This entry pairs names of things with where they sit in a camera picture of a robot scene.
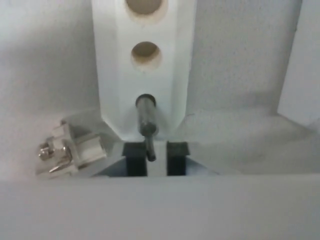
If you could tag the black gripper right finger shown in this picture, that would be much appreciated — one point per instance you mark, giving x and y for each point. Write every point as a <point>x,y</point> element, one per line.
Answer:
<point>177,160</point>

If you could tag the thin metal round peg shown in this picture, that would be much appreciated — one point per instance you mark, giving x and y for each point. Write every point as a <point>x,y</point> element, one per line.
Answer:
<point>146,117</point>

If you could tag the white peg holder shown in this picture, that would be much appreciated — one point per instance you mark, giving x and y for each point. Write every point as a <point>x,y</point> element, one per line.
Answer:
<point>112,75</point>

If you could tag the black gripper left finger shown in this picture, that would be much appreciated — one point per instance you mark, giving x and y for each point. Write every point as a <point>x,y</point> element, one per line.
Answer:
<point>136,162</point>

